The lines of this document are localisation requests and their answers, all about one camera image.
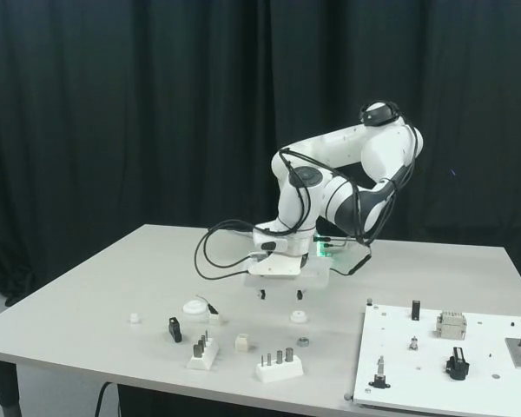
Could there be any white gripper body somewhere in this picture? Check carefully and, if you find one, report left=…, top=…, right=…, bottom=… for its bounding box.
left=243, top=259, right=333, bottom=291

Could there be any white large gear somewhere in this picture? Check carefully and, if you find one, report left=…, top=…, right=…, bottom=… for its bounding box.
left=182, top=298, right=209, bottom=321

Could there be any white round peg holder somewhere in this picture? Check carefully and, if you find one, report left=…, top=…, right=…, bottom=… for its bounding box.
left=254, top=358, right=305, bottom=384

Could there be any white square peg holder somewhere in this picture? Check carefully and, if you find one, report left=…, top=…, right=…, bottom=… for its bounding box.
left=186, top=345, right=221, bottom=371

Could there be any grey rectangular connector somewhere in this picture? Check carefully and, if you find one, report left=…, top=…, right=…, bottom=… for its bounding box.
left=435, top=310, right=461, bottom=338

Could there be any white task board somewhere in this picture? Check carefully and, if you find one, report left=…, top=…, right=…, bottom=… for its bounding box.
left=350, top=299, right=521, bottom=412

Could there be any black D-SUB plug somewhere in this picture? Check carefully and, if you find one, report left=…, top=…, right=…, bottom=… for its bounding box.
left=445, top=345, right=470, bottom=382

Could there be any black curtain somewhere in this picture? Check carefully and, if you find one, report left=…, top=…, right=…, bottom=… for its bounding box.
left=0, top=0, right=521, bottom=308

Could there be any black table leg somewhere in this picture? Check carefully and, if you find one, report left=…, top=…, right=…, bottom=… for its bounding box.
left=0, top=358, right=21, bottom=417

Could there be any black base cable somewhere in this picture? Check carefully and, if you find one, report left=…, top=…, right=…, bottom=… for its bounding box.
left=325, top=236, right=373, bottom=275

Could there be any black looped wrist cable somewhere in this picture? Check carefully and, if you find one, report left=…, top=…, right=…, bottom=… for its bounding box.
left=194, top=220, right=266, bottom=280

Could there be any black forearm cable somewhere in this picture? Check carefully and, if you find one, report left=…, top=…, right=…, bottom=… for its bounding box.
left=280, top=146, right=374, bottom=244

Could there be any black elbow cable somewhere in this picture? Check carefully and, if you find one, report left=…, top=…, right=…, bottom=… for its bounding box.
left=359, top=100, right=420, bottom=192

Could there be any black cable under table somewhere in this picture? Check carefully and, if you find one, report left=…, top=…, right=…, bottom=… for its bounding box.
left=96, top=381, right=118, bottom=417

